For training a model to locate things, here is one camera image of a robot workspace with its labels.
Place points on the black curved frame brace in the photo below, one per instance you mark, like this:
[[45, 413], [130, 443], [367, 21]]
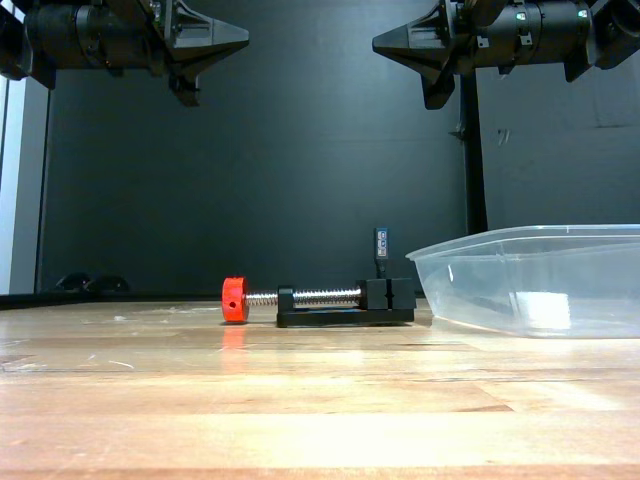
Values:
[[110, 283]]

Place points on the black vise with red knob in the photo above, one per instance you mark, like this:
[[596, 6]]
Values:
[[390, 296]]

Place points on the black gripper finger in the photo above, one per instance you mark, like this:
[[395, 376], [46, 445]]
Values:
[[425, 47], [210, 35]]

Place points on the black upright post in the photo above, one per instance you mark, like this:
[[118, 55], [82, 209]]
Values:
[[475, 175]]

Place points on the clear plastic tub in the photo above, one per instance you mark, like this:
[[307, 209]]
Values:
[[475, 280]]

